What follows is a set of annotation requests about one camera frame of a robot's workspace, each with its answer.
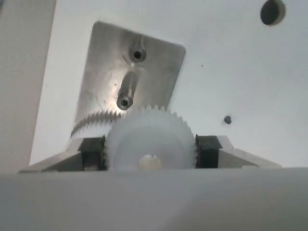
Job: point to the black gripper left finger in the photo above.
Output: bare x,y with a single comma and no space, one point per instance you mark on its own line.
92,152

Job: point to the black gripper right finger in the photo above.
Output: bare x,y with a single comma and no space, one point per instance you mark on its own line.
207,154

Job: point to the white medium gear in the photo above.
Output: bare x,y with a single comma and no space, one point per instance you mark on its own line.
150,137

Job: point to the white large gear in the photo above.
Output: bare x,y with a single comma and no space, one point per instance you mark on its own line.
90,128

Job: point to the white task board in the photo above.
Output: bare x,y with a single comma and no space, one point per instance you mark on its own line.
228,72

